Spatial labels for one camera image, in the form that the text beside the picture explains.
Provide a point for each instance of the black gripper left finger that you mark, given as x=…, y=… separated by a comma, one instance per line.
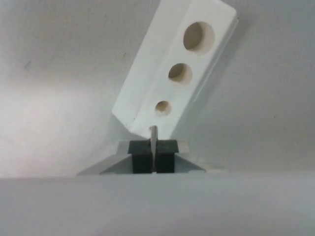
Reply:
x=140, y=157

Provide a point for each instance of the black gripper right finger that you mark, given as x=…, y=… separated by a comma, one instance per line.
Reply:
x=166, y=157

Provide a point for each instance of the thin metal round peg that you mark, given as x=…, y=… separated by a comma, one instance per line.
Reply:
x=154, y=137

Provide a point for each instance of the white holder with round holes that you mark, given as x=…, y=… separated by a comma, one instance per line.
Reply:
x=157, y=81

